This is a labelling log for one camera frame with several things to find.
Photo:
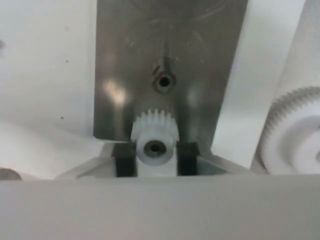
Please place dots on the white task board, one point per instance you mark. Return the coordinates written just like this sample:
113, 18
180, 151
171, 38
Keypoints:
50, 75

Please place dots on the white large gear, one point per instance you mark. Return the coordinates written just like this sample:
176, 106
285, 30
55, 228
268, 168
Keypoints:
295, 135

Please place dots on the white small gear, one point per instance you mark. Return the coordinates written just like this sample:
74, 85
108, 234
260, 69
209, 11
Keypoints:
151, 130

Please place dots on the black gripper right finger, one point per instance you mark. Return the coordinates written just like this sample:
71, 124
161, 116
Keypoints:
187, 160

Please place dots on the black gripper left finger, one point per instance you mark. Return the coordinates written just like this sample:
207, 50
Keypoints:
125, 160

